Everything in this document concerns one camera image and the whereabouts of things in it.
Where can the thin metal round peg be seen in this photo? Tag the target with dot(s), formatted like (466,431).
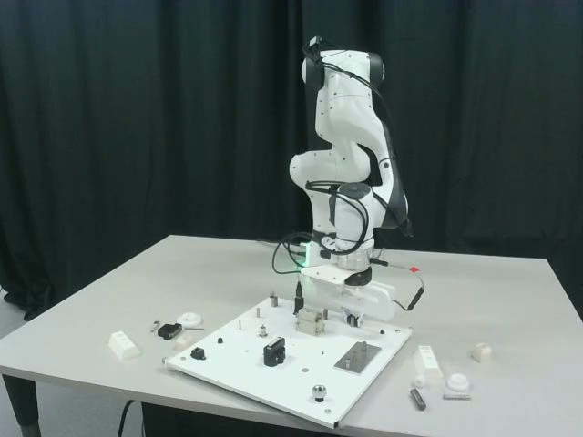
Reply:
(197,328)

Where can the flat white mount plate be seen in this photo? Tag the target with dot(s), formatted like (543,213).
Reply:
(323,274)

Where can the grey metal square peg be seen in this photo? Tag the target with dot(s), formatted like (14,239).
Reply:
(457,397)

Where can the black slim upright plug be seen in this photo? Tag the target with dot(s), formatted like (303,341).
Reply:
(299,300)

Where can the white medium gear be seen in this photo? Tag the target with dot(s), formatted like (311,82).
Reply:
(457,383)

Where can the white cup-shaped holder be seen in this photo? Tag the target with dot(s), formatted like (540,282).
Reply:
(481,353)

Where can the white large gear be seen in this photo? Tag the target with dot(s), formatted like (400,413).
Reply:
(187,318)

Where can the metal bolt with black base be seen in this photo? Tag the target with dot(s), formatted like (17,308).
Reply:
(319,393)

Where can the dark grey table leg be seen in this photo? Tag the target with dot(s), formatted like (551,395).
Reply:
(20,405)

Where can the black boxy plug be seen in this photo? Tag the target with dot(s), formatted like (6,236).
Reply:
(274,352)

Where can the long white peg holder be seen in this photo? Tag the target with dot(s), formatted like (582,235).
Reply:
(430,362)

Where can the black curtain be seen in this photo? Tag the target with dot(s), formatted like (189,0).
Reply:
(136,114)

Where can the white task board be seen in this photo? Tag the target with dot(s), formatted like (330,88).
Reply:
(282,378)

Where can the dark metal round peg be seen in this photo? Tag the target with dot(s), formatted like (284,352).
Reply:
(418,399)

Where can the black D-SUB plug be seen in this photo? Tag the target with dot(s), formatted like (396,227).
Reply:
(168,331)

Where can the white small gear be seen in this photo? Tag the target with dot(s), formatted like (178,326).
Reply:
(419,380)

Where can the small clear Ethernet plug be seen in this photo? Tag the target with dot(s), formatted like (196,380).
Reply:
(156,326)

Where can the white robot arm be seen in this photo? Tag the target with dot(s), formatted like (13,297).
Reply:
(346,114)

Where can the metal BNC plug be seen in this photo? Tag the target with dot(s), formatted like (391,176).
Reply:
(262,331)

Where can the white holder with three holes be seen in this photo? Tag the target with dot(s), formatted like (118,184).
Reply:
(123,347)

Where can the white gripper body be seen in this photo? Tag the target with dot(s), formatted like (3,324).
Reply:
(375,300)

